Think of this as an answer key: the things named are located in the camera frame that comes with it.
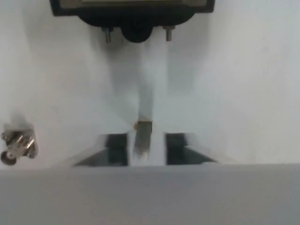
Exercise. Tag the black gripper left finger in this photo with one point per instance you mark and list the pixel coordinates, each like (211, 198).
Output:
(117, 150)

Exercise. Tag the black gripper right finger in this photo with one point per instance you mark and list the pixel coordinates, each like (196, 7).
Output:
(175, 147)

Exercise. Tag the white task board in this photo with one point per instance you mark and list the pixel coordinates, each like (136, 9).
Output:
(211, 82)

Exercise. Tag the small metal square peg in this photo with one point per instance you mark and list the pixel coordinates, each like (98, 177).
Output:
(141, 140)

